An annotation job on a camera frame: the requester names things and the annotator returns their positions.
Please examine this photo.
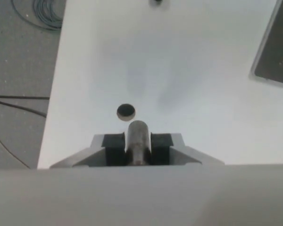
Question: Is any thin black cable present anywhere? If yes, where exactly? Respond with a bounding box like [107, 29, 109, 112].
[0, 98, 48, 117]
[0, 128, 31, 169]
[0, 94, 50, 100]

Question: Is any white task board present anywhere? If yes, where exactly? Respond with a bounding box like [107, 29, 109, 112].
[37, 0, 283, 170]

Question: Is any coiled teal cable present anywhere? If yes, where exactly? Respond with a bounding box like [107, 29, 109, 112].
[11, 0, 63, 31]

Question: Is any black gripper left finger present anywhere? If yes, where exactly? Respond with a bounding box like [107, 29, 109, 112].
[49, 132, 128, 169]

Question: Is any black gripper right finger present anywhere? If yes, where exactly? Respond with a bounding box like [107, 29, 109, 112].
[148, 132, 225, 167]

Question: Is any metal round peg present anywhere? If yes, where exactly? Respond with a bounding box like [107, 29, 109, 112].
[125, 120, 152, 167]

